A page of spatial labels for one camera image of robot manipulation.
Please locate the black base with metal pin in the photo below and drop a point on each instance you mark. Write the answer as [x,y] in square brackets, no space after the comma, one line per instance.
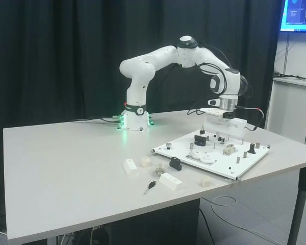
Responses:
[202,132]

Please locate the white task board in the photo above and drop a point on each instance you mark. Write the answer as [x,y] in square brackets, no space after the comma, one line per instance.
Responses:
[219,163]

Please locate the white cabinet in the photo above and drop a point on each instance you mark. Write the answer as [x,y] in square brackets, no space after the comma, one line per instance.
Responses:
[290,109]

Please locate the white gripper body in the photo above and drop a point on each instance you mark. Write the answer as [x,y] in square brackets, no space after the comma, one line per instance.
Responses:
[229,128]

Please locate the white large gear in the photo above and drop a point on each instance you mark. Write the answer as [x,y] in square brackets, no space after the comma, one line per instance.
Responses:
[208,159]

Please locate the blue screen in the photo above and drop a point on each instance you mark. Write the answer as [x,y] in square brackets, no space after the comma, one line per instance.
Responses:
[299,15]

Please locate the white medium gear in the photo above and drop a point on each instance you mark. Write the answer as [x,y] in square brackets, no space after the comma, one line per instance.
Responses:
[195,156]

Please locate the black D-SUB plug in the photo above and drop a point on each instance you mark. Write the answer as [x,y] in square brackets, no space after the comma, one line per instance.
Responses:
[199,140]

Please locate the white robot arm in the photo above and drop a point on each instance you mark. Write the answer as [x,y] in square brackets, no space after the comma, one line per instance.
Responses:
[137,69]

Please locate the round metal waterproof plug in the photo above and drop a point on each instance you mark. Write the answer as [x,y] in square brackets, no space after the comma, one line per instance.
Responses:
[168,146]

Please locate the black rectangular plug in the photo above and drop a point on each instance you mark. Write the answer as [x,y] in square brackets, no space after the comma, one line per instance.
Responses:
[175,163]

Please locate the black table leg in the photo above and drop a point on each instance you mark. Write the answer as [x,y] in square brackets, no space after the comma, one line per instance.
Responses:
[303,204]

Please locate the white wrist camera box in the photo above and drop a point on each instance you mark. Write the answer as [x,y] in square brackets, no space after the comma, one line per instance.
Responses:
[213,102]

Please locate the white holder with holes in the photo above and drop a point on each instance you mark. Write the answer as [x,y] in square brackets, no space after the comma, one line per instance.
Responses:
[130,167]
[172,181]

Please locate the small white cube holder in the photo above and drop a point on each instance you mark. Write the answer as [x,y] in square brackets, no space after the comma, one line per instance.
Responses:
[205,181]
[146,161]

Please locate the black curtain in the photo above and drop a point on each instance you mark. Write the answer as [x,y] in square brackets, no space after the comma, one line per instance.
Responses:
[66,51]

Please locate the flat white mounting plate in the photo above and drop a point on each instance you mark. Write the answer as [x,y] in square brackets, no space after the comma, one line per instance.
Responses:
[211,110]

